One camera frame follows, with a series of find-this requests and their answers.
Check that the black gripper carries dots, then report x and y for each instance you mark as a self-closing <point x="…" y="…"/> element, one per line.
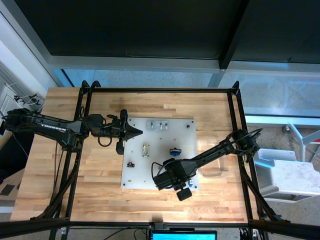
<point x="122" y="130"/>
<point x="184" y="194"/>

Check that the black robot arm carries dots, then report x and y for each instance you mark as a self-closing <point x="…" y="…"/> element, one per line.
<point x="212" y="153"/>
<point x="53" y="127"/>

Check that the grey connector housing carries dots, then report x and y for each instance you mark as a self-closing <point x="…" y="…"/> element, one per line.
<point x="146" y="150"/>

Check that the black clamp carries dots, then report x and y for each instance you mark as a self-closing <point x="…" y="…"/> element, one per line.
<point x="131" y="165"/>

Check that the clear plastic tub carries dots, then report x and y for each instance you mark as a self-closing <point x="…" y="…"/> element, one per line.
<point x="215" y="172"/>

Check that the screen with blue edge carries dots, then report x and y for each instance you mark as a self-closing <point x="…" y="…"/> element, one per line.
<point x="182" y="236"/>

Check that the blue block with black cap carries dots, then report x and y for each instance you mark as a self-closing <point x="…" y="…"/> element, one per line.
<point x="175" y="151"/>

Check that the white board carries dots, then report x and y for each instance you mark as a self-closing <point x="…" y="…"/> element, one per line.
<point x="140" y="175"/>

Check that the white plastic stool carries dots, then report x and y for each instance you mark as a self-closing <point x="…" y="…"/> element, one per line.
<point x="295" y="175"/>

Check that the cardboard box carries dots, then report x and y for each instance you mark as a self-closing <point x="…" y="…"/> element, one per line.
<point x="15" y="182"/>

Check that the small black table camera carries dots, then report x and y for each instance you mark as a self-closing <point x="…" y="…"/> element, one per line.
<point x="158" y="225"/>

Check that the black frame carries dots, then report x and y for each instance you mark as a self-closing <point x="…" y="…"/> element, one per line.
<point x="160" y="90"/>

